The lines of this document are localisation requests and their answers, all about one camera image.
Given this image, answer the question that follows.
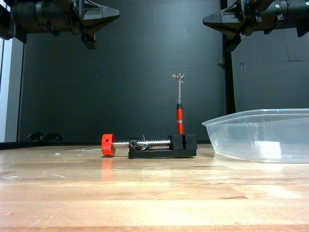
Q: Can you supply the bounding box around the white foam block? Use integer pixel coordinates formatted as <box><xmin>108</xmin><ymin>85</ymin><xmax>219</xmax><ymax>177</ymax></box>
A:
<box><xmin>253</xmin><ymin>141</ymin><xmax>282</xmax><ymax>160</ymax></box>

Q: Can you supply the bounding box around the black clamp fixture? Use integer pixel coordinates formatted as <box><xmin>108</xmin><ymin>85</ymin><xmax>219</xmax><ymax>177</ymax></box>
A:
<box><xmin>128</xmin><ymin>133</ymin><xmax>197</xmax><ymax>160</ymax></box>

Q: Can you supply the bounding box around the thin frayed wire bundle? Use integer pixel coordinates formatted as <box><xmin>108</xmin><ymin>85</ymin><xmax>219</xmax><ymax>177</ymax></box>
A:
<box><xmin>133</xmin><ymin>134</ymin><xmax>150</xmax><ymax>152</ymax></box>

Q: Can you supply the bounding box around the red round clamp knob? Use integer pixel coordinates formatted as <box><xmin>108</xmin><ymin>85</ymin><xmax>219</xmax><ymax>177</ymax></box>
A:
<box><xmin>100</xmin><ymin>133</ymin><xmax>117</xmax><ymax>158</ymax></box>

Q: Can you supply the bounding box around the silver clamp screw with spring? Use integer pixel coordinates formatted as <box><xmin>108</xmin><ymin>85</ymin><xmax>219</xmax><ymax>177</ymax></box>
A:
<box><xmin>112</xmin><ymin>139</ymin><xmax>171</xmax><ymax>148</ymax></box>

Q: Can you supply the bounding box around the red RCA plug with wire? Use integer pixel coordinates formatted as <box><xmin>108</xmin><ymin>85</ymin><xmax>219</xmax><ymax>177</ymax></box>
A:
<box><xmin>171</xmin><ymin>72</ymin><xmax>185</xmax><ymax>121</ymax></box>

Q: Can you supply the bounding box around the clear plastic tub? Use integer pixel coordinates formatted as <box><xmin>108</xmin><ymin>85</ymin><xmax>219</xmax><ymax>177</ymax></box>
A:
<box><xmin>201</xmin><ymin>108</ymin><xmax>309</xmax><ymax>164</ymax></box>

